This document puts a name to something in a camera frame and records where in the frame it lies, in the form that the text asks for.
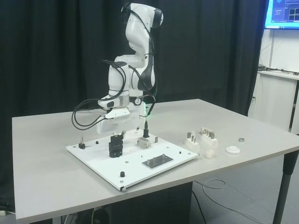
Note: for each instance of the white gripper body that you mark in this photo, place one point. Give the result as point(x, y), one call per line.
point(112, 126)

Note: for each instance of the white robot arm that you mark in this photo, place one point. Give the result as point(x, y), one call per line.
point(137, 35)

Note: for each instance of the flat white mounting plate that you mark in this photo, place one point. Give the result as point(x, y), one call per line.
point(119, 113)

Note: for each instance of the white task board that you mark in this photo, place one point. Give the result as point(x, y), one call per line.
point(135, 168)

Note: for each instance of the large metal square peg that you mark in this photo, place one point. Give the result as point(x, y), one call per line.
point(188, 135)

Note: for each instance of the white square peg holder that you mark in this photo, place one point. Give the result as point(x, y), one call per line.
point(192, 145)

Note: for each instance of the white small gear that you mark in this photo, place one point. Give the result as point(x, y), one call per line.
point(202, 130)

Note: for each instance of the black cabinet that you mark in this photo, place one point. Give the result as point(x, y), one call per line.
point(140, 210)

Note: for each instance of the white round peg holder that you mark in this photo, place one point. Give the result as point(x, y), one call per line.
point(210, 142)

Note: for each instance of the large metal round peg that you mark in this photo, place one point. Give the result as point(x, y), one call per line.
point(212, 135)

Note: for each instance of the small cream cube block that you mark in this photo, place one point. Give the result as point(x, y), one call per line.
point(210, 154)

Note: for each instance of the black curtain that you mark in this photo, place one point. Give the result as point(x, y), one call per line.
point(46, 58)

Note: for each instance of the white large gear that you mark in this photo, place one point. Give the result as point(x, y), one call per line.
point(232, 149)

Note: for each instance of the small metal nut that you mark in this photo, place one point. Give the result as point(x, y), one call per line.
point(241, 140)

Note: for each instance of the white cabinet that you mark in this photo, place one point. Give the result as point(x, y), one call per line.
point(275, 105)

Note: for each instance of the black table leg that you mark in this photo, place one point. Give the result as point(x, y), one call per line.
point(283, 186)

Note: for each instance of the blue screen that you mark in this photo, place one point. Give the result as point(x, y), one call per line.
point(282, 14)

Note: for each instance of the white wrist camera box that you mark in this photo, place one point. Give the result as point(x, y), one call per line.
point(105, 103)

